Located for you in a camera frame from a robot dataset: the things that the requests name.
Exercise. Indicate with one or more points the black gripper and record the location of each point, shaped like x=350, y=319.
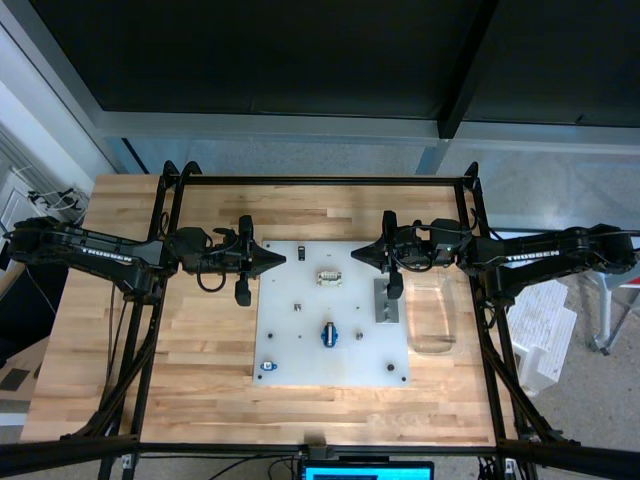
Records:
x=246, y=260
x=392, y=255

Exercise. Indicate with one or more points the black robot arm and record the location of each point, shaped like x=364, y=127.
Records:
x=105, y=252
x=530, y=255

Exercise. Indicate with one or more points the small black connector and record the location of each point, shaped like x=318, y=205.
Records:
x=301, y=253

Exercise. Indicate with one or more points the beige connector housing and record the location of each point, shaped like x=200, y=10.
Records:
x=330, y=278

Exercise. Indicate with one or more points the grey metal block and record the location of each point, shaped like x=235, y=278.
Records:
x=387, y=312

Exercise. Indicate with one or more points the blue clamp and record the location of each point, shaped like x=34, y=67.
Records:
x=338, y=336

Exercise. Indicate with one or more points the silver bar in clamp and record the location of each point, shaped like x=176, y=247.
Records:
x=329, y=334

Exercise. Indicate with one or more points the small blue connector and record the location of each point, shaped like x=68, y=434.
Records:
x=268, y=366

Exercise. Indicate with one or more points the white square board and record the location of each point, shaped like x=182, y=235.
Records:
x=310, y=360

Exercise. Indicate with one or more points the clear plastic tub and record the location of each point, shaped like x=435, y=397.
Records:
x=435, y=345

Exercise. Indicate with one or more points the white foam block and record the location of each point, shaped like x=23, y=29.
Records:
x=540, y=335

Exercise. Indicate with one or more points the laptop screen with blue edge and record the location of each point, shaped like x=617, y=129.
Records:
x=365, y=472

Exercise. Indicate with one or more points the grey metal stand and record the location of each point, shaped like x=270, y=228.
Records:
x=605, y=300

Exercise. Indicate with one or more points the brown cardboard box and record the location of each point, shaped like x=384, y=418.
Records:
x=20, y=372

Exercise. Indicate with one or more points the black metal frame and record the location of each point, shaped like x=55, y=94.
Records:
x=320, y=180

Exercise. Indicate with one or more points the small black camera box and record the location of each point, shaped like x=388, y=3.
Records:
x=320, y=452

